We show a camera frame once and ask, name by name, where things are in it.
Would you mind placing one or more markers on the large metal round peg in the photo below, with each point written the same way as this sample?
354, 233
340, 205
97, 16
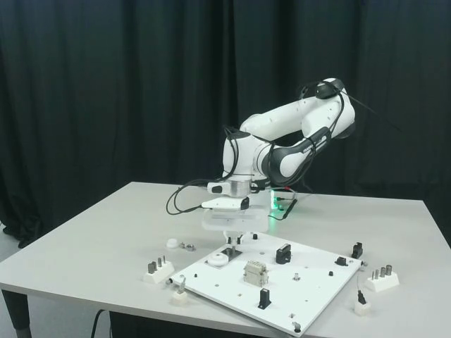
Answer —
389, 271

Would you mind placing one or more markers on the dark grey table leg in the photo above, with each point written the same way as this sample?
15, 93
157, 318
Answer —
15, 313

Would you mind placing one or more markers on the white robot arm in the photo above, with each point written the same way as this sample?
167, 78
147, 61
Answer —
282, 119

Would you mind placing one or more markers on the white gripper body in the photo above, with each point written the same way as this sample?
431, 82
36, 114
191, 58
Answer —
232, 221

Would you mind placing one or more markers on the white square peg holder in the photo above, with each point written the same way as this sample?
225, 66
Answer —
156, 277

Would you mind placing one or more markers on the small white sensor box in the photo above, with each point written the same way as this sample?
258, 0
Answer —
218, 188

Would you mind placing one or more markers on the small metal bolt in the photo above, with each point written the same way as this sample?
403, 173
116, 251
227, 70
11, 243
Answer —
190, 246

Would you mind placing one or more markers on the large metal square peg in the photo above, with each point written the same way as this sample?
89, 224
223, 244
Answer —
153, 268

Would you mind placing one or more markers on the black Ethernet plug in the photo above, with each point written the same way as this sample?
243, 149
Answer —
361, 295

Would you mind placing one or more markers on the medium metal round peg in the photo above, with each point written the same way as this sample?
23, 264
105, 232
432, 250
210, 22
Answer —
383, 272

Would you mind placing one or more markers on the white round peg holder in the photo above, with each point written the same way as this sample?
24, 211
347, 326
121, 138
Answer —
382, 283

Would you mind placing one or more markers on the small white plug holder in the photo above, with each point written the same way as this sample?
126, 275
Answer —
179, 299
361, 309

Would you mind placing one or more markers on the black D-SUB plug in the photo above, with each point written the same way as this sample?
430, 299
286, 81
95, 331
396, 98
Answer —
357, 250

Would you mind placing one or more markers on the beige rectangular connector block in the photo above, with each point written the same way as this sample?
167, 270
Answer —
256, 272

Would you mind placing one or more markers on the silver USB plug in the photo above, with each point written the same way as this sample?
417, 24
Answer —
181, 287

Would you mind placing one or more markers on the white task board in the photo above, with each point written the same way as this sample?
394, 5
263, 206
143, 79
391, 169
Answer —
310, 288

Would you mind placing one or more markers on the white large gear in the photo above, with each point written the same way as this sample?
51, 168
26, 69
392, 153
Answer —
216, 262

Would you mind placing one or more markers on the white medium gear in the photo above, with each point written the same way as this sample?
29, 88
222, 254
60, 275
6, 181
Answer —
171, 243

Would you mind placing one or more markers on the black curtain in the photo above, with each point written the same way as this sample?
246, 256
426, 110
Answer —
105, 70

